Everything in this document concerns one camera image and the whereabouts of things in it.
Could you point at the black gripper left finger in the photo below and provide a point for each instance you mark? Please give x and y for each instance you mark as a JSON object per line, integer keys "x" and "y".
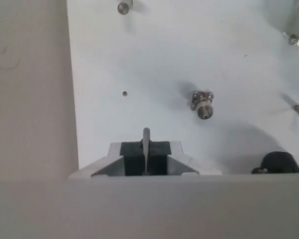
{"x": 132, "y": 159}

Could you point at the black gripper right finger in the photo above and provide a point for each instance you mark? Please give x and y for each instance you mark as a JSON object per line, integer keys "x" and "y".
{"x": 158, "y": 159}

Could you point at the white task board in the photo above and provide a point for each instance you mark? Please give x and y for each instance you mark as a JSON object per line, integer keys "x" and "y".
{"x": 164, "y": 62}

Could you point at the black D-SUB plug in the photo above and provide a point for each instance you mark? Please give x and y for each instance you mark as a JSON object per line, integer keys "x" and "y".
{"x": 279, "y": 163}

